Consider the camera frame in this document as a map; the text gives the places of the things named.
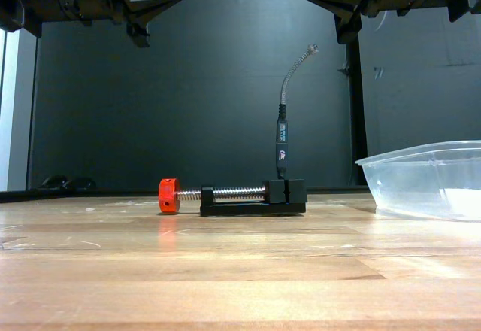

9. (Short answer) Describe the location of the USB-C connector with braided cable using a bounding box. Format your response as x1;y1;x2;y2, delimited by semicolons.
275;43;321;147

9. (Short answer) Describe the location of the clear plastic tub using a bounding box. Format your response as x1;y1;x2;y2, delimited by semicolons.
354;139;481;223

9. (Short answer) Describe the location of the black vise with orange knob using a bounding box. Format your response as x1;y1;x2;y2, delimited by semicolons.
157;177;307;218

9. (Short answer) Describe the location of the black metal frame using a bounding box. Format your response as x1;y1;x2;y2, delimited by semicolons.
0;18;373;204

